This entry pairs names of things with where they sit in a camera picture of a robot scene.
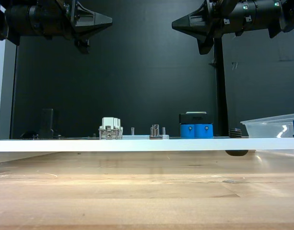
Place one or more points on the beige rectangular connector housing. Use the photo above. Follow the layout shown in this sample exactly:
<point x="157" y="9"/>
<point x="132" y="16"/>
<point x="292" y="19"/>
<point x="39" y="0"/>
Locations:
<point x="110" y="129"/>

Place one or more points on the small metal connector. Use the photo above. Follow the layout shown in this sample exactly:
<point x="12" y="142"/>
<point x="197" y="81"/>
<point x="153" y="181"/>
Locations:
<point x="155" y="131"/>

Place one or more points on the clear plastic tub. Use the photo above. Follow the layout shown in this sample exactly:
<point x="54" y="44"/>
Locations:
<point x="262" y="127"/>

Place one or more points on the white board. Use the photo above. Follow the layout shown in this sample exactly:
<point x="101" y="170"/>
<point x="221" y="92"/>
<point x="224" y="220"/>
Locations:
<point x="137" y="145"/>

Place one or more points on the blue connector mount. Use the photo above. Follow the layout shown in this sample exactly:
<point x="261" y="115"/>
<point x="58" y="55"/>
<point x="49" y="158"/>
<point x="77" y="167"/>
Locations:
<point x="197" y="131"/>

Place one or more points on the small black bracket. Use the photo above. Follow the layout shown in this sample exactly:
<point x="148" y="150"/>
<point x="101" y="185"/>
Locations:
<point x="47" y="119"/>

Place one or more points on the black connector with silver top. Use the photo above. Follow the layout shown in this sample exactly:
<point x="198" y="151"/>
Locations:
<point x="193" y="118"/>

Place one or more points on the black vertical post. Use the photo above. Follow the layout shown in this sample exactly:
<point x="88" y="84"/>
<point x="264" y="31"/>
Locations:
<point x="221" y="83"/>

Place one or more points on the black round board foot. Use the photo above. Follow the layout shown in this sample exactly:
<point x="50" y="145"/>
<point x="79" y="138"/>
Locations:
<point x="236" y="153"/>

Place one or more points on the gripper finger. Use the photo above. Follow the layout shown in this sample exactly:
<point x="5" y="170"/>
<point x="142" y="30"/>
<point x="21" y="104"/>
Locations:
<point x="94" y="19"/>
<point x="197" y="33"/>
<point x="192" y="22"/>
<point x="89" y="31"/>

